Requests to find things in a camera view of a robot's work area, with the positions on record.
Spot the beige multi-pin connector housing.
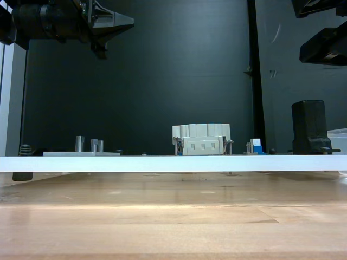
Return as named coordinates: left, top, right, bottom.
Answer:
left=171, top=123, right=235, bottom=157

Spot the grey metal plate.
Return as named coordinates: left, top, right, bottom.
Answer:
left=42, top=151, right=121, bottom=157

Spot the black aluminium frame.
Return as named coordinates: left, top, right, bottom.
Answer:
left=243, top=0, right=268, bottom=154

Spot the black plug housing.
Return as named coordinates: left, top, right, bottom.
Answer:
left=291, top=100, right=342, bottom=156

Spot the black board corner screw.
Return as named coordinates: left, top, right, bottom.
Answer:
left=12, top=144, right=34, bottom=181

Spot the white task board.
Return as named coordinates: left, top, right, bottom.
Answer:
left=0, top=155, right=347, bottom=173

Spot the blue and white connector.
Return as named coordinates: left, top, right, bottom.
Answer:
left=250, top=138, right=264, bottom=155

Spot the grey aluminium partition frame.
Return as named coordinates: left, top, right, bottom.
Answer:
left=0, top=42, right=28, bottom=157

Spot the clear plastic tub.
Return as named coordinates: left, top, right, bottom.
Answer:
left=326, top=129, right=347, bottom=157

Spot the silver bar fixture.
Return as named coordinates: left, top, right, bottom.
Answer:
left=75, top=135, right=86, bottom=152
left=90, top=138, right=105, bottom=153

